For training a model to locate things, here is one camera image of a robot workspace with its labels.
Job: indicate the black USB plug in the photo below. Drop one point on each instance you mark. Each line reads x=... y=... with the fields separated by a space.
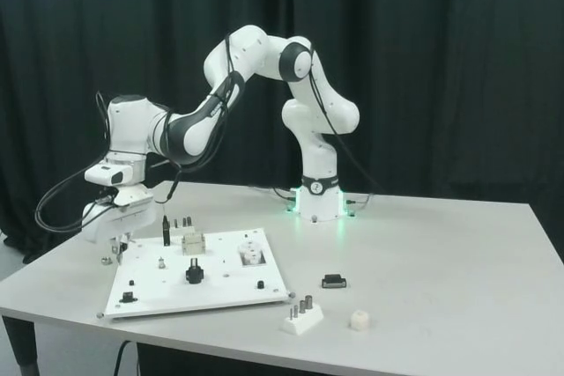
x=166 y=233

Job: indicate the black D-SUB plug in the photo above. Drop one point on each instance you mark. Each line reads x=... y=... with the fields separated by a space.
x=335 y=282

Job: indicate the metal hex nut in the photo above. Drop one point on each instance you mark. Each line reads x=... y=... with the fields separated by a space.
x=105 y=260

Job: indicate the white task board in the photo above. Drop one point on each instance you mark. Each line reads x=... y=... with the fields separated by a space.
x=176 y=299

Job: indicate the small metal round peg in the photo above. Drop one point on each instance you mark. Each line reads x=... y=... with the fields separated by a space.
x=296 y=309

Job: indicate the black table leg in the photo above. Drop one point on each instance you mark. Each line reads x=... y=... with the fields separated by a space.
x=20 y=345

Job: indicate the black curtain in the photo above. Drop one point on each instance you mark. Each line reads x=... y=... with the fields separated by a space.
x=132 y=19

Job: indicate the small white plug holder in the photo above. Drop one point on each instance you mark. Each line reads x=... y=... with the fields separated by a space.
x=360 y=320

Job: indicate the black waterproof plug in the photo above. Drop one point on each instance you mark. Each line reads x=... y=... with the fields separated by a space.
x=194 y=272

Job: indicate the metal BNC plug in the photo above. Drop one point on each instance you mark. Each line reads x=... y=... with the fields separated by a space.
x=161 y=263

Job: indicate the white square peg holder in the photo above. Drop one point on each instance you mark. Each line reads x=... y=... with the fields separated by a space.
x=183 y=230

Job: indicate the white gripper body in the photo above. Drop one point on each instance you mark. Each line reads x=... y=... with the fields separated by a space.
x=136 y=216

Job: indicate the white round peg holder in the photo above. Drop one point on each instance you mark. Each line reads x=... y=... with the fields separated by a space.
x=304 y=323

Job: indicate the large metal round peg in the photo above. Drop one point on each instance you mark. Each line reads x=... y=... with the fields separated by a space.
x=310 y=302

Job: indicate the medium metal round peg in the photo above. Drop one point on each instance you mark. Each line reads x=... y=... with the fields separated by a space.
x=303 y=306

